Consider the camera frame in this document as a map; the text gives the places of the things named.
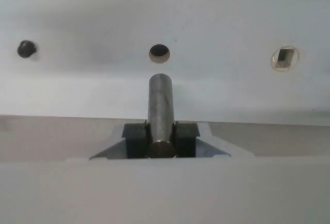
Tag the metal round peg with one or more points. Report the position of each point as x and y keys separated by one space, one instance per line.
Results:
x=160 y=110

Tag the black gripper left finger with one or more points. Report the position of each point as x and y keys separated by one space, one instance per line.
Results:
x=134 y=141

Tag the white task board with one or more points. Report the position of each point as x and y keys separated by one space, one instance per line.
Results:
x=165 y=15

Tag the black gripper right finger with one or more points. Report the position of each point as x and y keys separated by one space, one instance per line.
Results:
x=184 y=141

